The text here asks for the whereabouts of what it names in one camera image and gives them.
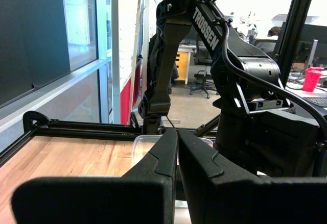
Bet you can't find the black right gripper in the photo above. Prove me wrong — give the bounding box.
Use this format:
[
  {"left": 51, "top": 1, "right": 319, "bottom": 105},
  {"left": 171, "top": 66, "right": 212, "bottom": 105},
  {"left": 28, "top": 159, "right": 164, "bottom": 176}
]
[{"left": 213, "top": 111, "right": 327, "bottom": 178}]

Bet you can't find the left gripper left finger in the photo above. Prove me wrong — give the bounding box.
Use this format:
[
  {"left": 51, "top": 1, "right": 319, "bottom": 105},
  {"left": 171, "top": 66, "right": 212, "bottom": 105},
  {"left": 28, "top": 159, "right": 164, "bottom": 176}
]
[{"left": 11, "top": 128, "right": 179, "bottom": 224}]

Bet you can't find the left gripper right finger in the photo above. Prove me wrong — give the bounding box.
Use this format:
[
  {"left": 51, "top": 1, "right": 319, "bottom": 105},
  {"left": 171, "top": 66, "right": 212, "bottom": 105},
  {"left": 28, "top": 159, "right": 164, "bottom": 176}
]
[{"left": 178, "top": 128, "right": 327, "bottom": 224}]

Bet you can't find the black keyboard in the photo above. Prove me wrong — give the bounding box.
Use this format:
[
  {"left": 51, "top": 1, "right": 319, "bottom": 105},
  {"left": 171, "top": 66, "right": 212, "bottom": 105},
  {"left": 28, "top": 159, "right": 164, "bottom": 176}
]
[{"left": 302, "top": 96, "right": 327, "bottom": 107}]

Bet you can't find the clear plastic tub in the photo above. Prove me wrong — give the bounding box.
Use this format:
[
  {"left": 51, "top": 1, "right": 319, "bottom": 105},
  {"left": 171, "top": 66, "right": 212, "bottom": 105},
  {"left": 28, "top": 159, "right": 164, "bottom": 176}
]
[{"left": 131, "top": 134, "right": 214, "bottom": 165}]

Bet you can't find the red plastic cup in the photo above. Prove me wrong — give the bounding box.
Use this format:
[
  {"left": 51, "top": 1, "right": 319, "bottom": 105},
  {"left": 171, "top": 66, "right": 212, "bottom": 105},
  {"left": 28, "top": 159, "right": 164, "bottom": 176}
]
[{"left": 302, "top": 67, "right": 323, "bottom": 92}]

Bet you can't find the black office chair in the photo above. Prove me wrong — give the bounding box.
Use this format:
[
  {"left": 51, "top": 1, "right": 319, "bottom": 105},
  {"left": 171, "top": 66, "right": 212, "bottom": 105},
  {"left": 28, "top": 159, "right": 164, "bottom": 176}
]
[{"left": 189, "top": 34, "right": 219, "bottom": 99}]

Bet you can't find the person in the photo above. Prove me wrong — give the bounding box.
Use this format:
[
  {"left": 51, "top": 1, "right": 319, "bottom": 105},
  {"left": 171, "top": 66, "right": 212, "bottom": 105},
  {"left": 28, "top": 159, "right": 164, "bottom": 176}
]
[{"left": 267, "top": 26, "right": 282, "bottom": 41}]

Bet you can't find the black computer monitor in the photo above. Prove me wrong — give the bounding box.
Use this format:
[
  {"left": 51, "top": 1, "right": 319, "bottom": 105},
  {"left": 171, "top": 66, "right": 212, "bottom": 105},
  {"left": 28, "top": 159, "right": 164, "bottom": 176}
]
[{"left": 281, "top": 23, "right": 327, "bottom": 64}]

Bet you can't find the yellow drawer cabinet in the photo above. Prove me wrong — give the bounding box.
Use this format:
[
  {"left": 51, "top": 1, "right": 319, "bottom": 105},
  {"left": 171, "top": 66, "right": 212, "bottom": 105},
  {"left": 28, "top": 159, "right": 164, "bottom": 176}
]
[{"left": 176, "top": 51, "right": 190, "bottom": 81}]

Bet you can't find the black metal frame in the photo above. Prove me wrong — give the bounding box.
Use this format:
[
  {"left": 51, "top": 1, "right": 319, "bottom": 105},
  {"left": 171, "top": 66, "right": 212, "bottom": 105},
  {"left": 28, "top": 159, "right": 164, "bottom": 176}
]
[{"left": 0, "top": 0, "right": 320, "bottom": 168}]

